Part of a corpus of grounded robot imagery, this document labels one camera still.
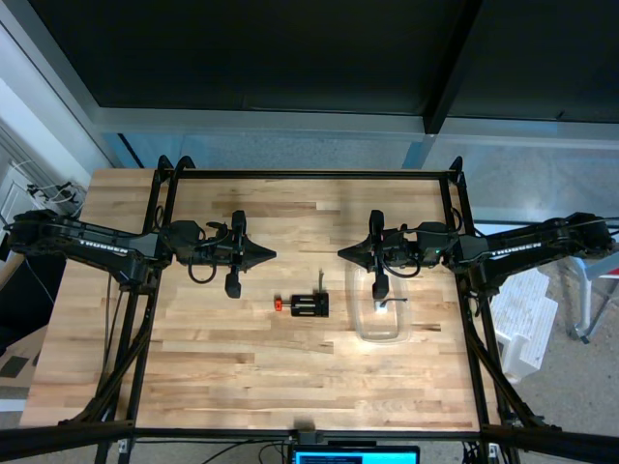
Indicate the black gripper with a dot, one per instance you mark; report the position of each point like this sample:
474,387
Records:
378,220
238,220

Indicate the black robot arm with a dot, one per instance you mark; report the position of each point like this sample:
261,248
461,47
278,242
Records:
512,251
101,244

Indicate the white foam block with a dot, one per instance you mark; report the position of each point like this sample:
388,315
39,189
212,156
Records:
382,310

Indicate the black clamp with orange knob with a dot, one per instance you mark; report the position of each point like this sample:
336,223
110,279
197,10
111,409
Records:
309,305

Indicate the clear plastic tub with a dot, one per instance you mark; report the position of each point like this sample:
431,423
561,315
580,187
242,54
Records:
387,331

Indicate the white moulded foam packaging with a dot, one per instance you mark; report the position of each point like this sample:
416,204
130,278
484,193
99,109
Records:
522,328

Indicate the blue-edged laptop screen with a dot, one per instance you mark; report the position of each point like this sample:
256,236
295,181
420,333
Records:
353,456

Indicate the chair with grey metal legs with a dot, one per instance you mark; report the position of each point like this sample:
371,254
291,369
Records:
585,299

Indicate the brown cardboard box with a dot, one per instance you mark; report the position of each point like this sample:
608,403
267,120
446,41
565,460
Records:
24,353

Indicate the black metal frame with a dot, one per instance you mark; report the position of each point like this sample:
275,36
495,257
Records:
309,175

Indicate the black table-level camera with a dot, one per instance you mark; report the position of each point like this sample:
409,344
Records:
309,437

